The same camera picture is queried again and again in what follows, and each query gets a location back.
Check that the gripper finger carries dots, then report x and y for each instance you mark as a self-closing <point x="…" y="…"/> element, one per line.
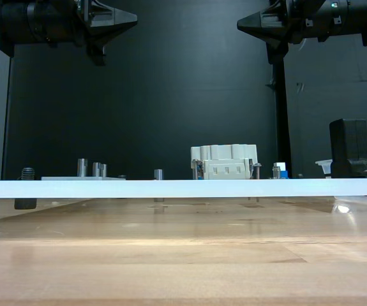
<point x="263" y="20"/>
<point x="271" y="35"/>
<point x="119" y="17"/>
<point x="103" y="33"/>

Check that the black square bar holder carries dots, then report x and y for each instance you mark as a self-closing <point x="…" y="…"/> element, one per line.
<point x="349" y="146"/>

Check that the tall silver metal bar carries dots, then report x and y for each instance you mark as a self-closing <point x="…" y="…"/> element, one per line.
<point x="82" y="167"/>

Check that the medium silver metal bar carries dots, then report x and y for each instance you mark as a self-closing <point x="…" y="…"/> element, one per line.
<point x="97" y="169"/>

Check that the thin silver metal bar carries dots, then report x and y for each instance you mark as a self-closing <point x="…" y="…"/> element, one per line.
<point x="104" y="170"/>

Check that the short silver metal bar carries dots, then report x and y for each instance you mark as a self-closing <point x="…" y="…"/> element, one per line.
<point x="158" y="174"/>

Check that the white taskboard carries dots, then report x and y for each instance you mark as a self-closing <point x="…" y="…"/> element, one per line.
<point x="183" y="188"/>

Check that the blue white terminal block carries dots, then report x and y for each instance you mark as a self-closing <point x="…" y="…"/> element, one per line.
<point x="282" y="166"/>

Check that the beige connector housing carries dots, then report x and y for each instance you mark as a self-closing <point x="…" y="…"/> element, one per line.
<point x="224" y="159"/>

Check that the silver pan head screw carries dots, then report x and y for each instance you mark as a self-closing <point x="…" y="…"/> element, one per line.
<point x="195" y="169"/>
<point x="258" y="170"/>

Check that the white raised plate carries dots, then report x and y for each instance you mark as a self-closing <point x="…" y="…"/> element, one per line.
<point x="74" y="178"/>

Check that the black threaded bolt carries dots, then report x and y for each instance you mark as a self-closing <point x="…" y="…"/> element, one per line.
<point x="27" y="173"/>

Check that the black rubber board foot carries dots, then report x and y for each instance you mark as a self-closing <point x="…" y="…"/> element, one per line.
<point x="25" y="204"/>

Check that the black frame post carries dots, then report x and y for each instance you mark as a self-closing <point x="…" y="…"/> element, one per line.
<point x="282" y="127"/>

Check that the silver standoff post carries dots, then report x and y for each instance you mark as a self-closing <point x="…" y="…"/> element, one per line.
<point x="276" y="172"/>

